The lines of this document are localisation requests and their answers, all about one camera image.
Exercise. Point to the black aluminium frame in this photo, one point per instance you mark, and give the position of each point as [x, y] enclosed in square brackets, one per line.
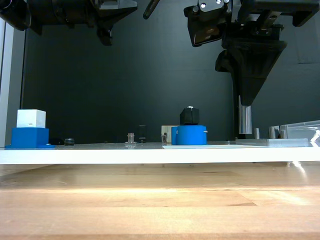
[235, 120]

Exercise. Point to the beige multi-pin connector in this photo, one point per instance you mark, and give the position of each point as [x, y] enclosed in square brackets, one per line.
[167, 130]

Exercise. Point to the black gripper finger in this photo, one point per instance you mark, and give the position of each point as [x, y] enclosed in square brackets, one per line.
[223, 62]
[120, 15]
[117, 5]
[252, 62]

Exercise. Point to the white square connector block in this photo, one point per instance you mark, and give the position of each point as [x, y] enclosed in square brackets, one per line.
[31, 117]

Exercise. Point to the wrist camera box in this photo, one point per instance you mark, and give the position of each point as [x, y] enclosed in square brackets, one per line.
[205, 35]

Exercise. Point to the black socket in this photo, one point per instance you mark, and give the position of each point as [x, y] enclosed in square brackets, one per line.
[142, 131]

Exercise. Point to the grey aluminium block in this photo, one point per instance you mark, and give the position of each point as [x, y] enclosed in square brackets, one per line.
[275, 142]

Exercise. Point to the steel cylinder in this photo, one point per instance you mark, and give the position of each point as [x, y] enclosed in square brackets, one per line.
[245, 120]

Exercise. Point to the small metal bracket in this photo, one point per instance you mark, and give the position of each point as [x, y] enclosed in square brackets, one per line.
[163, 140]

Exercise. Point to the small grey peg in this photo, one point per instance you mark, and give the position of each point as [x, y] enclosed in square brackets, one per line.
[256, 133]

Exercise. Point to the clear plastic tub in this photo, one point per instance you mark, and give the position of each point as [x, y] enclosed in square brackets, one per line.
[300, 127]

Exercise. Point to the blue round connector mount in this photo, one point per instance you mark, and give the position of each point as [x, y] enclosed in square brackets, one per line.
[190, 136]

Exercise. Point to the black knurled screw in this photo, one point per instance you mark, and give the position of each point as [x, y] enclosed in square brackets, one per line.
[69, 142]

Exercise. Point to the blue square connector mount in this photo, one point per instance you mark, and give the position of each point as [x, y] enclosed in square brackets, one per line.
[30, 137]

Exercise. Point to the small clear socket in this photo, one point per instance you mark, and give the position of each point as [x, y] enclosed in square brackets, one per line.
[130, 140]

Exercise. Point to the white taskboard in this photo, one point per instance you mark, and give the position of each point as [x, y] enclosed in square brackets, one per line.
[100, 156]

